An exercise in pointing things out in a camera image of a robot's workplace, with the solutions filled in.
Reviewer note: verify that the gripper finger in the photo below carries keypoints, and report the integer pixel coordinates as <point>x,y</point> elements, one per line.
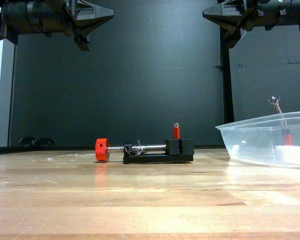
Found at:
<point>225,25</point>
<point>102,11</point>
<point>95,23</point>
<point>215,11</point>

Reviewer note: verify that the black rounded object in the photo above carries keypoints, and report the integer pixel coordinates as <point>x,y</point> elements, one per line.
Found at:
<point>44,141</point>
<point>26,140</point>

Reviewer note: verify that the clear plastic tub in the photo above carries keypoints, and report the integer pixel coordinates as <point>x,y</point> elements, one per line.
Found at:
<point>252,142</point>

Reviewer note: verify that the black vise with red knob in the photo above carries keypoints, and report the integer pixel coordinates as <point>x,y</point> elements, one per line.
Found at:
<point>173,150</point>

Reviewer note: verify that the white foam block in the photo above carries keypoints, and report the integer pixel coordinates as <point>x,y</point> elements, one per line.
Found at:
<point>290,156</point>

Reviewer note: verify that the black frame post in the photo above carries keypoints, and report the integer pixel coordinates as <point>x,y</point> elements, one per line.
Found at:
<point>227,87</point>

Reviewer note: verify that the black frame base rail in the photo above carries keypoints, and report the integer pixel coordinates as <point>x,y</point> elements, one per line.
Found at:
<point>65,148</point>

